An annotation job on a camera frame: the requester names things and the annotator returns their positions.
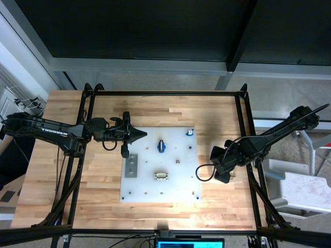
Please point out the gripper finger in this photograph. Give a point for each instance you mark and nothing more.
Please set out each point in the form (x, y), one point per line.
(135, 136)
(135, 131)

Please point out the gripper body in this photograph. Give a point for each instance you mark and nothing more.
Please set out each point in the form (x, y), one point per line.
(125, 134)
(221, 161)

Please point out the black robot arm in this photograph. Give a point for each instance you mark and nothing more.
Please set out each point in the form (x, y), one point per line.
(271, 134)
(51, 130)

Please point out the blue holder with silver connector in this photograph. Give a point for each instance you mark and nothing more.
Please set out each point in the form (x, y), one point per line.
(161, 146)

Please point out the beige connector base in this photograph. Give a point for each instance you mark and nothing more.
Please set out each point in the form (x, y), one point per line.
(161, 176)

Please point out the aluminium plate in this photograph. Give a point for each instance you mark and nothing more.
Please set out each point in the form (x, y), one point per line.
(131, 166)

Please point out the white board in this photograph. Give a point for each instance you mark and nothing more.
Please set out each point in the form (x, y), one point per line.
(160, 165)

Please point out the blue block with white cube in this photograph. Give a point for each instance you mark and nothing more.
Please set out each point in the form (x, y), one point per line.
(189, 133)

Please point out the white step stool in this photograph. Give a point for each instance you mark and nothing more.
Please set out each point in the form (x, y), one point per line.
(302, 191)

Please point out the laptop screen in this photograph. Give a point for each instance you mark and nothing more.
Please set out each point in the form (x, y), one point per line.
(188, 244)

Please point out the black metal frame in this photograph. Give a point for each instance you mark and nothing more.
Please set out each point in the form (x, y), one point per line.
(165, 93)

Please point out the white chair frame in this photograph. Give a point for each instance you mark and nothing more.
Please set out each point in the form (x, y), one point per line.
(310, 144)

